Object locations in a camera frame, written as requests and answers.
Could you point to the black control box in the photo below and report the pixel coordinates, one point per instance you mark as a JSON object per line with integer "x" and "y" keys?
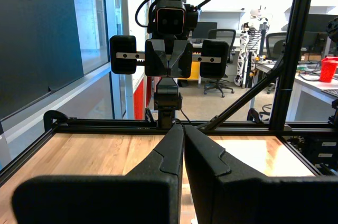
{"x": 311, "y": 150}

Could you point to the red plastic cup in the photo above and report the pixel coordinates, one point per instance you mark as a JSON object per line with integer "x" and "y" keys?
{"x": 328, "y": 69}

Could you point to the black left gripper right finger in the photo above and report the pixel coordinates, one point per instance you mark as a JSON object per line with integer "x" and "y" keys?
{"x": 264, "y": 203}

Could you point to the yellow cabinet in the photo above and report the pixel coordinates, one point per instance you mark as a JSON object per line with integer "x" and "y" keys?
{"x": 195, "y": 69}

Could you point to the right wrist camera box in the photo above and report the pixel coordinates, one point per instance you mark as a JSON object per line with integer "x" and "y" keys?
{"x": 170, "y": 20}

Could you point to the black computer monitor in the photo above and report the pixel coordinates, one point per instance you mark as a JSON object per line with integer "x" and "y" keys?
{"x": 204, "y": 29}
{"x": 319, "y": 28}

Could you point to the white lab desk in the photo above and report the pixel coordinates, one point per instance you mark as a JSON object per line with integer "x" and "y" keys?
{"x": 311, "y": 89}

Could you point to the red cabinet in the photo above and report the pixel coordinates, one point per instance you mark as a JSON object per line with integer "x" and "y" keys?
{"x": 138, "y": 97}

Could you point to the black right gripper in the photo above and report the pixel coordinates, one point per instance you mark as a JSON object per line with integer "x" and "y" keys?
{"x": 122, "y": 68}

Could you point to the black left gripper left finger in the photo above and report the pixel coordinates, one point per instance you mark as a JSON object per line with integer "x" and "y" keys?
{"x": 105, "y": 200}

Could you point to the black aluminium table frame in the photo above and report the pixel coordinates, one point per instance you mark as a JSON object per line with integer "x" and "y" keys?
{"x": 293, "y": 49}

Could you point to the black curved frame bracket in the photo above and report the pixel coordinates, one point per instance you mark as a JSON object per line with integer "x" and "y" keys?
{"x": 254, "y": 114}
{"x": 52, "y": 115}

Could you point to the white lattice humanoid figure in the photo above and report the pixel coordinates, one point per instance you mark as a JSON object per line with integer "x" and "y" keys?
{"x": 244, "y": 57}

